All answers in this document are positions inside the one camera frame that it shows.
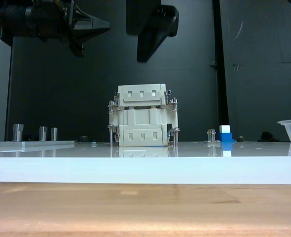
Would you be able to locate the grey HAN10-E connector insert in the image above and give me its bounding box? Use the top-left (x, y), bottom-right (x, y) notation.
top-left (108, 83), bottom-right (180, 111)

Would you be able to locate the grey connector base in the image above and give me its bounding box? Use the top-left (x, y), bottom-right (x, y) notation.
top-left (107, 108), bottom-right (181, 148)

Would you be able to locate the small metal socket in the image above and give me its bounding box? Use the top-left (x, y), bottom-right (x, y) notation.
top-left (206, 128), bottom-right (217, 144)

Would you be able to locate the blue and white plug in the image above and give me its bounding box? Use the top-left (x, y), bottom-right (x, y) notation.
top-left (218, 125), bottom-right (236, 143)

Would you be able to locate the grey metal plate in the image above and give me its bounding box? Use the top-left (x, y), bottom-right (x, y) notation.
top-left (0, 140), bottom-right (76, 152)

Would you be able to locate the white plastic board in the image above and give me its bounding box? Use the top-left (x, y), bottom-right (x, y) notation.
top-left (0, 141), bottom-right (291, 185)

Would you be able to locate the black metal frame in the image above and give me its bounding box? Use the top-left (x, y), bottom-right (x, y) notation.
top-left (211, 0), bottom-right (232, 130)

